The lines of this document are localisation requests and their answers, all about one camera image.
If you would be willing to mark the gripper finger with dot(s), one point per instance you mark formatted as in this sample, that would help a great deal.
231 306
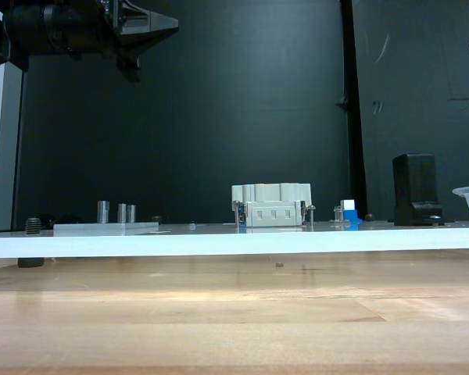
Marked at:
156 27

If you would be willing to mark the black socket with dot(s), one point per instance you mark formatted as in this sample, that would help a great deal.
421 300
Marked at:
414 187

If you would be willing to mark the silver hex stud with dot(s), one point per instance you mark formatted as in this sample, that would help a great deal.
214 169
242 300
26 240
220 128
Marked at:
122 213
131 213
102 211

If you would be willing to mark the grey metal plate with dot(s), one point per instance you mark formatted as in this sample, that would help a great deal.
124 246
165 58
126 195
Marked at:
101 229

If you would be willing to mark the blue holder with white block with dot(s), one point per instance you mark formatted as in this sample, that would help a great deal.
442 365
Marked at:
351 214

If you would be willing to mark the beige connector housing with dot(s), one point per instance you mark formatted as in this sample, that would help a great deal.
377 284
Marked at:
271 205

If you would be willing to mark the white task board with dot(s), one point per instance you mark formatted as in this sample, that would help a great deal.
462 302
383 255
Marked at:
219 244

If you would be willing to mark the black board foot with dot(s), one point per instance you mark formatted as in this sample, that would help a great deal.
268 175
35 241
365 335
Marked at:
30 262

